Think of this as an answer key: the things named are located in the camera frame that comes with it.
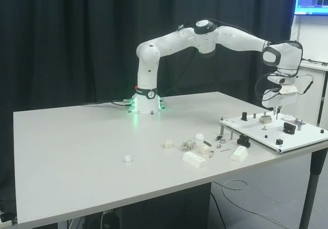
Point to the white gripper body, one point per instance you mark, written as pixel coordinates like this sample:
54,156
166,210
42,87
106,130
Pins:
278,99

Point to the metal square peg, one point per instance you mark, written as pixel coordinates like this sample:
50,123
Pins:
277,115

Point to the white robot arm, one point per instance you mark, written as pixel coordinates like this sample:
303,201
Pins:
176,40

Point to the short metal round peg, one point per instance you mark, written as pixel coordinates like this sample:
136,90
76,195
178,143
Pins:
231,134

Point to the tall metal round peg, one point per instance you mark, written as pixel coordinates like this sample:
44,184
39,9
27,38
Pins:
221,130

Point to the short white peg holder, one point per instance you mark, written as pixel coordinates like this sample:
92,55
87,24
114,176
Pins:
238,153

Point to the white square block holder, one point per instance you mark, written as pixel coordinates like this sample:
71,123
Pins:
202,149

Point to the long white peg holder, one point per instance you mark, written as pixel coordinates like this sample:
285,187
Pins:
194,159

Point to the white large gear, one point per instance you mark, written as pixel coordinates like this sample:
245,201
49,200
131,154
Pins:
289,117

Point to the white task board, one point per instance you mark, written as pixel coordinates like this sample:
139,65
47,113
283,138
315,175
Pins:
256,134

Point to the black upright plug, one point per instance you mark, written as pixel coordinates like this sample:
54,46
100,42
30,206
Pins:
244,116

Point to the black D-SUB plug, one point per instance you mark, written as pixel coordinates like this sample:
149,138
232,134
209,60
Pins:
243,140

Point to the round metal waterproof plug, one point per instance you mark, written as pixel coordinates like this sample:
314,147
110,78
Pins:
223,141

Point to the black curved plug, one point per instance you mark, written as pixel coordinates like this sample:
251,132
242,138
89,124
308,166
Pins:
219,137

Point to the small black stick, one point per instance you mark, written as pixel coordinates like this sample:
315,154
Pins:
207,143

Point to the small metal bolt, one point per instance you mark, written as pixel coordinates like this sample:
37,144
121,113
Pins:
211,153

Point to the white medium gear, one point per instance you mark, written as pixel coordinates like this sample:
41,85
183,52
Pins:
199,137

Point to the black table leg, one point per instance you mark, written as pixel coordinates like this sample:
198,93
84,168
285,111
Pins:
311,188

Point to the small white cube holder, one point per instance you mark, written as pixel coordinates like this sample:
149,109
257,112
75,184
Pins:
167,144

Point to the white small gear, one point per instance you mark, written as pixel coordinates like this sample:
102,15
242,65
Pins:
127,158

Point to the black curtain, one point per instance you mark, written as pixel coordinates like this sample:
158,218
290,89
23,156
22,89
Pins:
77,42

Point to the white power strip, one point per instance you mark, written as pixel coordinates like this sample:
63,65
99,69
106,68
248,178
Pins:
5,222

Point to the small white camera box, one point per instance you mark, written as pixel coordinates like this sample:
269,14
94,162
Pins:
279,80

